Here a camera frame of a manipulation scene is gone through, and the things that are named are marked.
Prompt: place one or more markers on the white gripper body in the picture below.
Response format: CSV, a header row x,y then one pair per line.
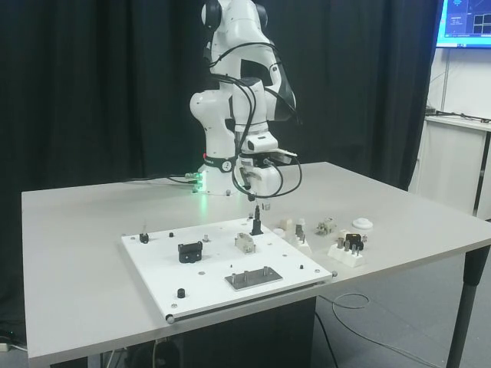
x,y
264,176

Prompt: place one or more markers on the grey beige waterproof plug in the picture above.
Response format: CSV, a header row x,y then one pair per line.
x,y
324,227

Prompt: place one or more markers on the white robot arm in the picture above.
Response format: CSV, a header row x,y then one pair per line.
x,y
220,111

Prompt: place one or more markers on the tall black upright plug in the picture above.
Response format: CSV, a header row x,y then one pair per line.
x,y
256,226

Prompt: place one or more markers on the thick metal peg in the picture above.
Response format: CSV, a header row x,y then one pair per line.
x,y
296,230
301,231

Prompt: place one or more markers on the white three-peg holder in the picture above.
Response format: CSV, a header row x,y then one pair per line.
x,y
295,243

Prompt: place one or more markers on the beige block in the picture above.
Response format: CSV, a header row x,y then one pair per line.
x,y
341,233

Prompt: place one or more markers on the white task board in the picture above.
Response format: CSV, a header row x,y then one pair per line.
x,y
215,268

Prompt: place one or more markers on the large metal peg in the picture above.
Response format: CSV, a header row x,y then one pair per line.
x,y
340,243

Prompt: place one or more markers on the black D-SUB plug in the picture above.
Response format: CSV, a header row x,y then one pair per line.
x,y
352,238

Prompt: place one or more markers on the white long peg holder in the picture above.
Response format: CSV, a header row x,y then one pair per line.
x,y
345,260

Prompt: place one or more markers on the white large gear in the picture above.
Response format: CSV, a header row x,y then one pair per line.
x,y
362,224

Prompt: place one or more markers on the metal BNC plug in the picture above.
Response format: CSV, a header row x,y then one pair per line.
x,y
365,238

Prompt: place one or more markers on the white cabinet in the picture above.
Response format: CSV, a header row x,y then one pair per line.
x,y
449,168

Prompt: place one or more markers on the black curtain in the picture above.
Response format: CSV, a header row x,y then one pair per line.
x,y
96,96

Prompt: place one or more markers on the dark table leg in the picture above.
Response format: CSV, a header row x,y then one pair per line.
x,y
468,287

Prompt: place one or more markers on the blue screen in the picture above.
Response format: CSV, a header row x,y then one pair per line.
x,y
466,23

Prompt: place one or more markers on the white power strip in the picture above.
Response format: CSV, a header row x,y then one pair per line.
x,y
4,346

